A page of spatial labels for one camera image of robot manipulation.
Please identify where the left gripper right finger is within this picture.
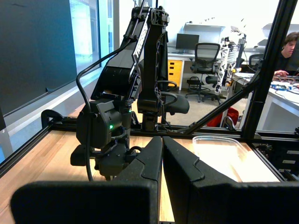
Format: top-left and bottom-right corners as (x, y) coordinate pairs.
(163, 136), (299, 224)

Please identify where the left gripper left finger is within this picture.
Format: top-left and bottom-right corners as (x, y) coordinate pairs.
(10, 136), (163, 224)

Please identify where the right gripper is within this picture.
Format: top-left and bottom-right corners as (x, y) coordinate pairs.
(71, 141), (143, 182)

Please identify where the clear plastic container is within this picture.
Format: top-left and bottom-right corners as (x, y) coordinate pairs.
(192, 136), (281, 182)

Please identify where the red bag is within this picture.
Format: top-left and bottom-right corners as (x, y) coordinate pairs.
(206, 107), (240, 128)

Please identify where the white desk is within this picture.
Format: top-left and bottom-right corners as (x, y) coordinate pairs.
(233, 72), (299, 133)

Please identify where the window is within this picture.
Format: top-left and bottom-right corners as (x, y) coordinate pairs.
(69, 0), (120, 77)

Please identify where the yellow drawer cabinet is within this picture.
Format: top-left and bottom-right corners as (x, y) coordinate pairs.
(167, 60), (183, 86)

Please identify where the black mesh office chair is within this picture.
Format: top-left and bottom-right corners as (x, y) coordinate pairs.
(185, 42), (221, 103)

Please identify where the black computer monitor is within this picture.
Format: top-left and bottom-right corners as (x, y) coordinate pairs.
(175, 33), (200, 54)

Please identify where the person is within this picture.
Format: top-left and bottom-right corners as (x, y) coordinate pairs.
(273, 31), (299, 77)

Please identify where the black frame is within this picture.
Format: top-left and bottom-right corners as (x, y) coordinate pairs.
(0, 0), (299, 182)

